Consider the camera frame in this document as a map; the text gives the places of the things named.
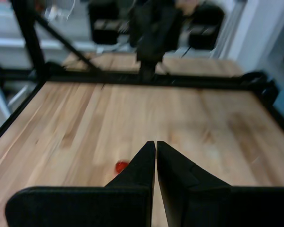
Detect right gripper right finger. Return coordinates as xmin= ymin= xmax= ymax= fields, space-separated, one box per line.
xmin=157 ymin=141 xmax=284 ymax=227

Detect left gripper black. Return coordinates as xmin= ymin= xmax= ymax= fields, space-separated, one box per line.
xmin=89 ymin=0 xmax=225 ymax=83

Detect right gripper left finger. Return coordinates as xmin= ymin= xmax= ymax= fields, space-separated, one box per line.
xmin=5 ymin=141 xmax=156 ymax=227

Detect black vise with red knob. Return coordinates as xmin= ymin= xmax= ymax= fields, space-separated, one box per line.
xmin=115 ymin=161 xmax=130 ymax=176

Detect black metal frame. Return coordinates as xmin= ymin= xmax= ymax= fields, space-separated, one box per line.
xmin=0 ymin=0 xmax=284 ymax=148

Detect grey metal stand legs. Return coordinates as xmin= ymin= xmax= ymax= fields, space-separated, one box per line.
xmin=0 ymin=78 xmax=30 ymax=119

